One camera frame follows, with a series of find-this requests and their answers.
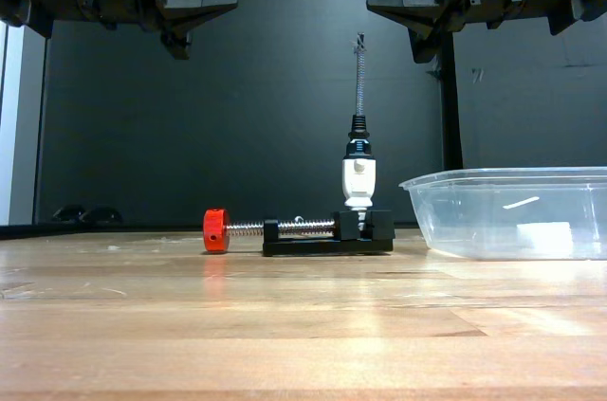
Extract white receptacle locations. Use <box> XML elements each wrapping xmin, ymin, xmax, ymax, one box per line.
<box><xmin>340</xmin><ymin>156</ymin><xmax>379</xmax><ymax>213</ymax></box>

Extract clear plastic container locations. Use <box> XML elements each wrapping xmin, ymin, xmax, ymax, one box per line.
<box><xmin>397</xmin><ymin>166</ymin><xmax>607</xmax><ymax>263</ymax></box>

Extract black clamp with red knob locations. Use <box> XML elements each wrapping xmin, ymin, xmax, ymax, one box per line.
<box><xmin>203</xmin><ymin>207</ymin><xmax>395</xmax><ymax>259</ymax></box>

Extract white block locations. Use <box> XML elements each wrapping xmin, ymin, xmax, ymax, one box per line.
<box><xmin>515</xmin><ymin>220</ymin><xmax>574</xmax><ymax>251</ymax></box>

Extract black frame corner bracket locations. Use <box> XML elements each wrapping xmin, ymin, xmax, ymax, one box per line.
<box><xmin>84</xmin><ymin>205</ymin><xmax>124</xmax><ymax>225</ymax></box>
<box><xmin>50</xmin><ymin>204</ymin><xmax>87</xmax><ymax>225</ymax></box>

